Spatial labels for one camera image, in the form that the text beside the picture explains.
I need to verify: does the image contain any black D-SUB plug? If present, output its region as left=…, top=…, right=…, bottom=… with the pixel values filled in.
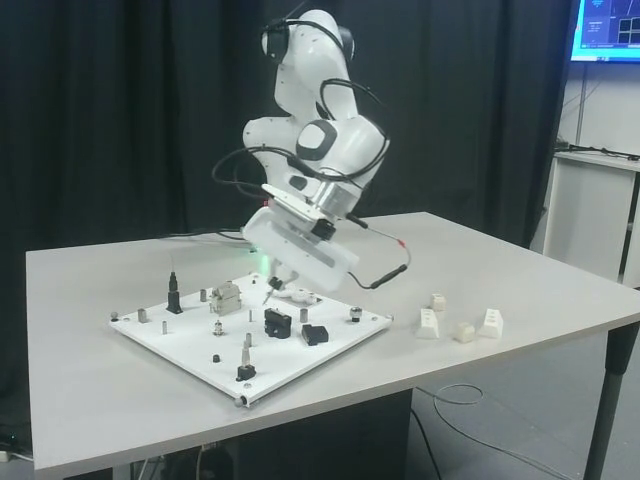
left=263, top=308, right=292, bottom=338

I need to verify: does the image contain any white cabinet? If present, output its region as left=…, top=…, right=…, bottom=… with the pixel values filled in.
left=542, top=149, right=640, bottom=290

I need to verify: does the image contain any black cable on table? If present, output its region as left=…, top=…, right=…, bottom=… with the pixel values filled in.
left=158, top=227, right=251, bottom=249

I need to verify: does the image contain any black table leg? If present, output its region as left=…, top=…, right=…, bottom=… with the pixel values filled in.
left=583, top=327, right=635, bottom=480

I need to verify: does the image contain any thin black rod on wire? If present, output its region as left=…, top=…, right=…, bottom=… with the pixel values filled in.
left=347, top=213, right=414, bottom=291

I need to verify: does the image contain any tall black plug with wire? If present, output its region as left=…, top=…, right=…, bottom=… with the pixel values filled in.
left=164, top=253, right=184, bottom=316

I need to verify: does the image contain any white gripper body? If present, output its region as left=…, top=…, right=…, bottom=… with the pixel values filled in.
left=242, top=206, right=360, bottom=294

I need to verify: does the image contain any white task board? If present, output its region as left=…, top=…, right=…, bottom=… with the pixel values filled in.
left=108, top=271, right=396, bottom=407

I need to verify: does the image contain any grey metal connector housing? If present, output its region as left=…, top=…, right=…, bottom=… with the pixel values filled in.
left=207, top=282, right=242, bottom=315

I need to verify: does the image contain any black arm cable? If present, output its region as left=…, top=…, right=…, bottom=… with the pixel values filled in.
left=259, top=17, right=392, bottom=184
left=211, top=144, right=307, bottom=200

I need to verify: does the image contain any white round-hole peg holder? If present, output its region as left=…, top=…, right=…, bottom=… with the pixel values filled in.
left=476, top=308, right=505, bottom=340

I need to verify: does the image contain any white square-hole peg holder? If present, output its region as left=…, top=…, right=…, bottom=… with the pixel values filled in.
left=413, top=307, right=443, bottom=342

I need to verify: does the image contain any blue screen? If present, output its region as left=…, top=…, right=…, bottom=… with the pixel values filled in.
left=569, top=0, right=640, bottom=64

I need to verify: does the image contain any grey floor cable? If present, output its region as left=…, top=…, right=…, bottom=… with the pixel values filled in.
left=430, top=383, right=506, bottom=480

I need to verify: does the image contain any black curtain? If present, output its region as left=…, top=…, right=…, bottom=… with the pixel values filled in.
left=0, top=0, right=576, bottom=451

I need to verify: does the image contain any grey plug on black base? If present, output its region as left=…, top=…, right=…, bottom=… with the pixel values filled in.
left=234, top=344, right=258, bottom=385

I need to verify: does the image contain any black floor cable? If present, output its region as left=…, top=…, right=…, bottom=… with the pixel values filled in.
left=410, top=409, right=441, bottom=480

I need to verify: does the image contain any black angular plug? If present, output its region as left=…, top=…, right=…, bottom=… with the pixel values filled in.
left=300, top=323, right=330, bottom=347

